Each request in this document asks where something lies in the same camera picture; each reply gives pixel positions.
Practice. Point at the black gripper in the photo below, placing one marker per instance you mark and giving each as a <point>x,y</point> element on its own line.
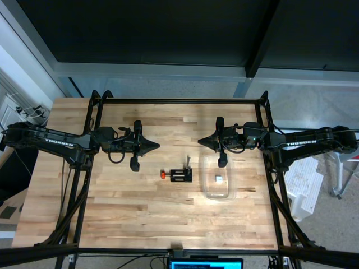
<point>221,140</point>
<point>136,145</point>

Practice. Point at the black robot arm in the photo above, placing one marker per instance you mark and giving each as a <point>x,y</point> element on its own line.
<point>56,141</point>
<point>303,144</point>

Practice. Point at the clear plastic container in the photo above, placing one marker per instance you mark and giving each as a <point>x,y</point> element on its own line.
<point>213,193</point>

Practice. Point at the small white block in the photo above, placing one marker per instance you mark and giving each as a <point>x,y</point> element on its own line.
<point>219,178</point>

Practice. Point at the black vise with orange knob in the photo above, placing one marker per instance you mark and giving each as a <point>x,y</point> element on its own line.
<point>181,176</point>

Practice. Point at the white plastic crate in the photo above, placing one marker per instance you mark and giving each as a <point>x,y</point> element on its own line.
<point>304,190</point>

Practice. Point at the laptop with blue screen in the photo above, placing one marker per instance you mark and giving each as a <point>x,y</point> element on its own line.
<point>204,264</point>

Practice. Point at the brown cardboard box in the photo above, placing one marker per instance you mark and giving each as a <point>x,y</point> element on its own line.
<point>19,200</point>

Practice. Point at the metal chair with red seat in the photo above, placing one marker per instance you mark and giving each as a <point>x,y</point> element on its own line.
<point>354,162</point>

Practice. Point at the black foam pad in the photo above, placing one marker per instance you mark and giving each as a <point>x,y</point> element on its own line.
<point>7,212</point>

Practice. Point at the black table-level camera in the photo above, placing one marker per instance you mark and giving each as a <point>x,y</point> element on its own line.
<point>177,251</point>

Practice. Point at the black metal frame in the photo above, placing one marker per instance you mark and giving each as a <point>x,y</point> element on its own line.
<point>33,252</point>

